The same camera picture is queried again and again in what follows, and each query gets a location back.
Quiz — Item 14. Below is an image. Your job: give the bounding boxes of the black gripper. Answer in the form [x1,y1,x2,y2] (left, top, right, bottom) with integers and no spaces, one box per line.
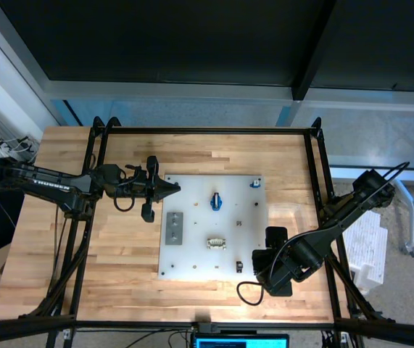
[264,225,294,297]
[133,155,181,223]

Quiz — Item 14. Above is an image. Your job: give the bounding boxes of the white taskboard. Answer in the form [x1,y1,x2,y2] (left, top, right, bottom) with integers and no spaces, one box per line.
[157,173,275,282]

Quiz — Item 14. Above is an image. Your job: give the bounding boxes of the grey metal plate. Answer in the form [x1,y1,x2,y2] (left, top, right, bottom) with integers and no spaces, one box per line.
[163,211,185,247]

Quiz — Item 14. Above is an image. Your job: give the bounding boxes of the blue round connector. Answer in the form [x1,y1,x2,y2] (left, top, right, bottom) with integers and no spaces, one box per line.
[208,191,223,212]

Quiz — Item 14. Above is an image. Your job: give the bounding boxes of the beige multi-pin connector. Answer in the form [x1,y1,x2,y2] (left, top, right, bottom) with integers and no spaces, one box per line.
[206,236,228,250]

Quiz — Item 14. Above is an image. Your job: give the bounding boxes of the white foam block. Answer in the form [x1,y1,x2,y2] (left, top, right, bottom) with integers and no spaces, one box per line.
[342,209,389,297]

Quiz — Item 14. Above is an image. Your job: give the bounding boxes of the blue laptop screen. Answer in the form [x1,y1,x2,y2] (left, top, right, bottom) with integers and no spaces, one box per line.
[190,333,290,348]

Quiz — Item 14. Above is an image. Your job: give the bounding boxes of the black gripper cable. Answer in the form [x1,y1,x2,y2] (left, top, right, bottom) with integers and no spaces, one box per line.
[236,280,266,307]
[113,195,136,213]

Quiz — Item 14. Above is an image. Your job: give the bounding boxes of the black aluminium frame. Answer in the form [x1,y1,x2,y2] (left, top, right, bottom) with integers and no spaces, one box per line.
[0,115,414,348]

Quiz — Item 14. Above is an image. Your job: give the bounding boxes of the small black camera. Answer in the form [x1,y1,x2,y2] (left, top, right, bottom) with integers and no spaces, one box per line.
[194,318,218,334]

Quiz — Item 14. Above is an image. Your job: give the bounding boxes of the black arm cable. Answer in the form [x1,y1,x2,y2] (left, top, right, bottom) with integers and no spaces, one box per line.
[369,161,411,189]

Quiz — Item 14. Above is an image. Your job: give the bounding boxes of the tangled black white cables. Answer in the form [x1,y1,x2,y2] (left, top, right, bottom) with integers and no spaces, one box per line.
[0,134,36,155]

